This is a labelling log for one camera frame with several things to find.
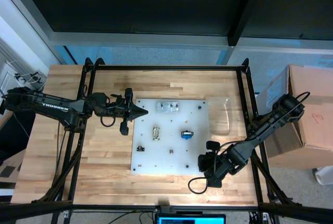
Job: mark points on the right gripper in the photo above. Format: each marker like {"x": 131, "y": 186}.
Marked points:
{"x": 216, "y": 166}

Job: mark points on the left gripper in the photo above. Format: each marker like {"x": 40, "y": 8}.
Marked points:
{"x": 127, "y": 96}

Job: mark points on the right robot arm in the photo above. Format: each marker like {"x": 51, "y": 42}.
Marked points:
{"x": 260, "y": 132}

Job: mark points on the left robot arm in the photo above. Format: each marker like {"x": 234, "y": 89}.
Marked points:
{"x": 57, "y": 106}

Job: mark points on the beige many-pin connector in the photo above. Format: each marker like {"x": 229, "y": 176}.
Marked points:
{"x": 156, "y": 133}

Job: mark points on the clear plug connector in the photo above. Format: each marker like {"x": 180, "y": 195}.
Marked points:
{"x": 187, "y": 132}

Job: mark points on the clear plastic container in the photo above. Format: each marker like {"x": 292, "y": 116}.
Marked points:
{"x": 221, "y": 119}

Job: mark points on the short steel peg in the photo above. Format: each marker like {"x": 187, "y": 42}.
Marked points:
{"x": 171, "y": 107}
{"x": 161, "y": 106}

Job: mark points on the clear peg base block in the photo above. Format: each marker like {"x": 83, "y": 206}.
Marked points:
{"x": 167, "y": 110}

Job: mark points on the black block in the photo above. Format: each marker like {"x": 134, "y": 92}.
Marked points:
{"x": 140, "y": 148}

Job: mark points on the blue socket block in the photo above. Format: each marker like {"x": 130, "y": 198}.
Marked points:
{"x": 187, "y": 136}

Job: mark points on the white task board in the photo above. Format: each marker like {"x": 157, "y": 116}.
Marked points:
{"x": 166, "y": 161}

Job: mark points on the blue screen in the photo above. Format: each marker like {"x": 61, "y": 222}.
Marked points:
{"x": 190, "y": 220}

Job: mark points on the cardboard box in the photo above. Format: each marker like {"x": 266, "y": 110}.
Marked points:
{"x": 312, "y": 130}

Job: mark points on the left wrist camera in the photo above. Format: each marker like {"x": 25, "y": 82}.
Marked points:
{"x": 118, "y": 99}

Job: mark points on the black frame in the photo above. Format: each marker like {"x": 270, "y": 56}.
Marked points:
{"x": 156, "y": 68}

